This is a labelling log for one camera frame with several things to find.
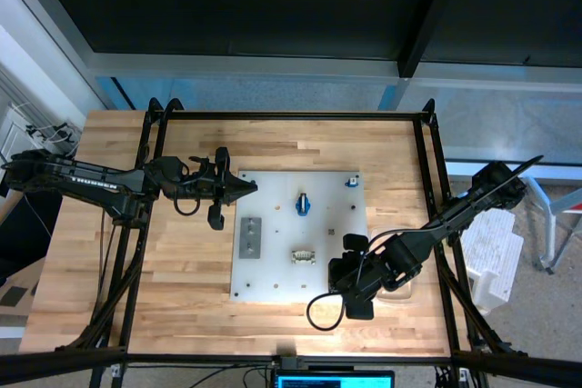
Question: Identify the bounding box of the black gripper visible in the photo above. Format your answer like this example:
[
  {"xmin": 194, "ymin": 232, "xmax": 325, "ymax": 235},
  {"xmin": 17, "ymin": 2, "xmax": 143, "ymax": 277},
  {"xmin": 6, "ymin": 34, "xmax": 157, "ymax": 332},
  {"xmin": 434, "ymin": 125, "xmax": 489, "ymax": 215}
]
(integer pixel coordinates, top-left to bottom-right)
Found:
[
  {"xmin": 184, "ymin": 146, "xmax": 259, "ymax": 231},
  {"xmin": 327, "ymin": 233, "xmax": 392, "ymax": 321}
]

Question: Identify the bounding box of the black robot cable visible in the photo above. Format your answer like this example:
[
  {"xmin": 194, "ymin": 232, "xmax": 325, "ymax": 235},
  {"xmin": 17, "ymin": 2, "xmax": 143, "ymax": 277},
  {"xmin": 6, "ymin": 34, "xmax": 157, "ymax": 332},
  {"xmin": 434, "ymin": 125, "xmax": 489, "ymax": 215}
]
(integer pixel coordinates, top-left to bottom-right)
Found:
[
  {"xmin": 174, "ymin": 187, "xmax": 203, "ymax": 217},
  {"xmin": 306, "ymin": 291, "xmax": 349, "ymax": 333}
]

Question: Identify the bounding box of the white task board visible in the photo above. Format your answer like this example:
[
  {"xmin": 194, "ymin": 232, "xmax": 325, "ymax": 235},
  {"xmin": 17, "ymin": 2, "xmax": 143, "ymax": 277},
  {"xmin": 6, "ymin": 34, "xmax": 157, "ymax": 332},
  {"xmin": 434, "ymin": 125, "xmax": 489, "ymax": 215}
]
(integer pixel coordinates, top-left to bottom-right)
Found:
[{"xmin": 229, "ymin": 170, "xmax": 370, "ymax": 305}]

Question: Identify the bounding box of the grey metal plate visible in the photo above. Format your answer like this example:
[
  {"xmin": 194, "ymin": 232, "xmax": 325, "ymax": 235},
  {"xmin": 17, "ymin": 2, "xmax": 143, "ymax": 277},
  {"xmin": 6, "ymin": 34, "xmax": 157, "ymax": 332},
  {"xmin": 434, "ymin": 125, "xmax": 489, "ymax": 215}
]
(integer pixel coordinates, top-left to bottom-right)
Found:
[{"xmin": 236, "ymin": 214, "xmax": 264, "ymax": 261}]

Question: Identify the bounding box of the black vertical post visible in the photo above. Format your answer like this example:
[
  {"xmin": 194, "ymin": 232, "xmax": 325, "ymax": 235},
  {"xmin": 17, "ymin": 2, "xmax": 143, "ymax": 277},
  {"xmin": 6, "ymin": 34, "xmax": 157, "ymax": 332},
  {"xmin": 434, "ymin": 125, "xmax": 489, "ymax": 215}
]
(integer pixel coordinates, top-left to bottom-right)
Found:
[{"xmin": 397, "ymin": 0, "xmax": 456, "ymax": 79}]

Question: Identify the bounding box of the black aluminium frame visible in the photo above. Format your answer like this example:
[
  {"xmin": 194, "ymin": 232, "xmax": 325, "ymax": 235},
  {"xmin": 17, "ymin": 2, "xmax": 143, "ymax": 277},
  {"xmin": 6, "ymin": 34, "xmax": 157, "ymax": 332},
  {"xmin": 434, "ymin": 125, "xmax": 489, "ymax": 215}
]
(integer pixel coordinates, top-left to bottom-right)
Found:
[{"xmin": 0, "ymin": 96, "xmax": 582, "ymax": 388}]

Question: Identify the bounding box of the blue-edged laptop screen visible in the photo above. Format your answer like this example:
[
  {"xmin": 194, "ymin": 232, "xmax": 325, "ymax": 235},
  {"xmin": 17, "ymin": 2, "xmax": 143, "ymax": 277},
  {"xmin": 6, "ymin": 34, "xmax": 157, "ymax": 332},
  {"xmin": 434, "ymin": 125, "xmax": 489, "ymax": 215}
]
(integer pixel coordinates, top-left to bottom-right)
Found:
[{"xmin": 271, "ymin": 369, "xmax": 396, "ymax": 388}]

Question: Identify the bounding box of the clear plastic tub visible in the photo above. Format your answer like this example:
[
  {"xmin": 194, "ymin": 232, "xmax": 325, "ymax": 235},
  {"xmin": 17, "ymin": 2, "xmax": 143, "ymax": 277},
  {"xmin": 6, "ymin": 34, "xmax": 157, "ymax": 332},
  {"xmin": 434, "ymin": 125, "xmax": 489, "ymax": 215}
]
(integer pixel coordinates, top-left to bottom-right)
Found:
[{"xmin": 368, "ymin": 227, "xmax": 417, "ymax": 306}]

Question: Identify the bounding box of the white plastic step stool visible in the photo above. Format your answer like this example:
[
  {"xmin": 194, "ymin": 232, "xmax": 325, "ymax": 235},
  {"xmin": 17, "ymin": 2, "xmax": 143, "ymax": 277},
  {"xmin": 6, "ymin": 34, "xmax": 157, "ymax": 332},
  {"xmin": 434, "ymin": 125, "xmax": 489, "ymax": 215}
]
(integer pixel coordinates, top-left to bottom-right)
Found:
[{"xmin": 457, "ymin": 209, "xmax": 525, "ymax": 316}]

